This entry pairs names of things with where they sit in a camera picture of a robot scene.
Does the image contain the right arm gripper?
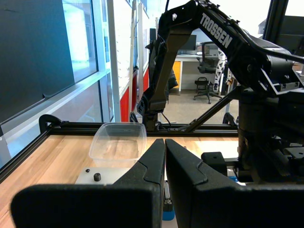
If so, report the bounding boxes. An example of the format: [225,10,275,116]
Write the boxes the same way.
[201,133,304,186]

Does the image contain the black computer monitor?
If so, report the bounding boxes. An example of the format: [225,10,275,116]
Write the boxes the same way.
[178,34,198,54]

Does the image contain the yellow cabinet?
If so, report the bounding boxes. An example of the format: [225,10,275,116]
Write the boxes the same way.
[172,60,182,83]

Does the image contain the white desk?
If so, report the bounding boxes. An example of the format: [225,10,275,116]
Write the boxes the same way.
[175,53,228,92]

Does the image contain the black office chair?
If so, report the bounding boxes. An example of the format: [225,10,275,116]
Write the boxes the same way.
[192,40,224,105]

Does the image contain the small blue socket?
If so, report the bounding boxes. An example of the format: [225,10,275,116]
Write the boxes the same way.
[226,168,239,183]

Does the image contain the white mounting board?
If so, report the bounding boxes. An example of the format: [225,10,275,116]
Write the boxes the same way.
[75,166,179,228]

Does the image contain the blue D-sub connector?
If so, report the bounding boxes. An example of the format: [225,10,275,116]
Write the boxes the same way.
[162,180,176,220]

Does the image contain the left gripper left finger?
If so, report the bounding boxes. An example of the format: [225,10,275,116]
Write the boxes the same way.
[10,139,165,228]

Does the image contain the black hanging jacket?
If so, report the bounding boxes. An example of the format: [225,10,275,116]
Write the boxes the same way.
[166,67,179,90]

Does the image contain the black aluminium frame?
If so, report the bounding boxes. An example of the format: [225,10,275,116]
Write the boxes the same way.
[0,0,304,186]

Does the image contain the grey window frame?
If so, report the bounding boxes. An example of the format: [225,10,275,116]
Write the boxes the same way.
[0,0,152,164]

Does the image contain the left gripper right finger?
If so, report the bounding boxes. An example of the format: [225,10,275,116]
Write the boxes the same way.
[165,139,304,228]

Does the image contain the white lattice robot legs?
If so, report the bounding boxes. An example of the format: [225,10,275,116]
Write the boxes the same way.
[213,47,229,93]

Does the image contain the clear plastic tub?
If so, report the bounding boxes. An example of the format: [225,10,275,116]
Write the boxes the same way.
[88,122,148,168]

